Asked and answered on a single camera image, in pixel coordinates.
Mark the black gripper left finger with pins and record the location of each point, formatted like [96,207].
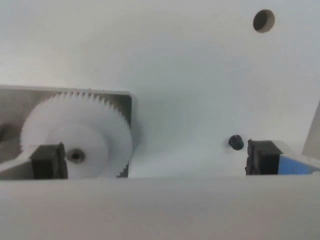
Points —
[48,162]

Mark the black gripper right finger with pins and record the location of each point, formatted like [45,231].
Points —
[262,158]

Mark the white large gear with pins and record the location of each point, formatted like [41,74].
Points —
[75,117]

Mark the small black stud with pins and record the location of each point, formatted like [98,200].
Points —
[236,142]

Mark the white task board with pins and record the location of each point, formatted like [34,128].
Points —
[175,75]

